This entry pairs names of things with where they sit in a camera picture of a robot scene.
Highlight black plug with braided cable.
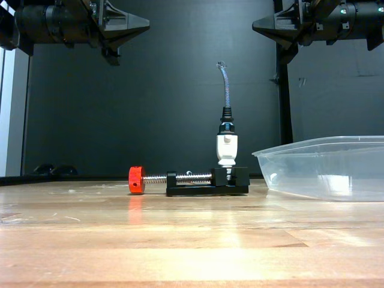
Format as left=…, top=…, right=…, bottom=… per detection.
left=215, top=61, right=235, bottom=136

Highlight black pillar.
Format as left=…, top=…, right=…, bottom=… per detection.
left=275, top=44, right=294, bottom=145

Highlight clear plastic tub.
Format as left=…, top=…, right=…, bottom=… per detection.
left=251, top=135, right=384, bottom=202

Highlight black clamp with orange knob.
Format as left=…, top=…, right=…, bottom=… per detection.
left=128, top=165, right=250, bottom=197

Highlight black metal frame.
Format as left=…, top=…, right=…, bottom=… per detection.
left=0, top=163, right=265, bottom=184

